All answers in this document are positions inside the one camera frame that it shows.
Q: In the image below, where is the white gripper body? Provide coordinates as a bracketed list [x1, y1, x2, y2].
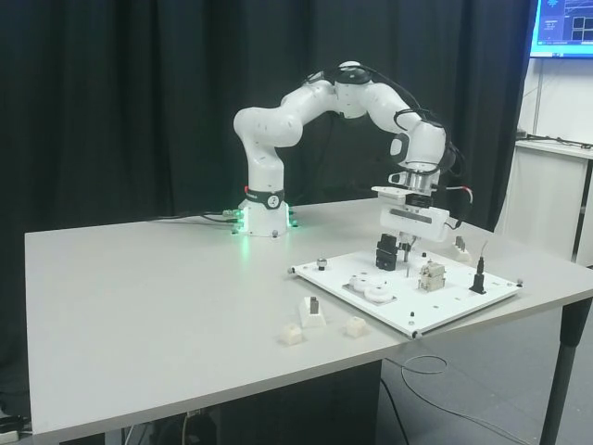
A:
[378, 205, 450, 244]

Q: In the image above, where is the white round peg holder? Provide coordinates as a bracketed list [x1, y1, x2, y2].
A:
[446, 239, 473, 261]

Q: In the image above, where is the white square peg holder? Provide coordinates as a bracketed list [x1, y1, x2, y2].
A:
[296, 296, 330, 328]

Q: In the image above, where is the black D-SUB plug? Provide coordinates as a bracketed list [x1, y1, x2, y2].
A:
[373, 232, 400, 272]

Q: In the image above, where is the grey rectangular waterproof plug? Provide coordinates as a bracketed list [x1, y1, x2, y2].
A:
[416, 261, 447, 295]

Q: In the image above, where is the flat white mounting plate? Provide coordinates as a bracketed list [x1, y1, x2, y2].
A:
[370, 184, 411, 198]

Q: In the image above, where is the white large gear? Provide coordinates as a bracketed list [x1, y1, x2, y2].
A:
[364, 286, 393, 307]

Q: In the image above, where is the white task board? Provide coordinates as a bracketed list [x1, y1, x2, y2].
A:
[287, 238, 525, 341]

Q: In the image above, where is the small white plug holder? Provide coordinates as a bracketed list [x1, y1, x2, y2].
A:
[344, 316, 370, 337]
[278, 322, 305, 347]

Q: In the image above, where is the white cabinet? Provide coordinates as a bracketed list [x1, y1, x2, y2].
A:
[501, 137, 593, 269]

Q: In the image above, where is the dark table leg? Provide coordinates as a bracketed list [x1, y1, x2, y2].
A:
[554, 296, 588, 445]

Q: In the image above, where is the blue screen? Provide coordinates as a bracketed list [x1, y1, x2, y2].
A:
[529, 0, 593, 60]

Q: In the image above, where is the black curtain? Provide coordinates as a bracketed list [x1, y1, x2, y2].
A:
[0, 0, 539, 388]

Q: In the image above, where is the silver flange ring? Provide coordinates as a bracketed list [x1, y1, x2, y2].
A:
[407, 172, 439, 193]

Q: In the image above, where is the black plug with short cable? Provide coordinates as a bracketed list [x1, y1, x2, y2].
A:
[469, 239, 491, 297]

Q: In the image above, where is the grey floor cable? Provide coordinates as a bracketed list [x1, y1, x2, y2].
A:
[384, 354, 593, 445]

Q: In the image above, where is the thin black cable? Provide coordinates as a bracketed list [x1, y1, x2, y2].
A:
[515, 131, 593, 153]

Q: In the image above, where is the robot base cable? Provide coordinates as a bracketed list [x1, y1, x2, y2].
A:
[156, 210, 243, 229]

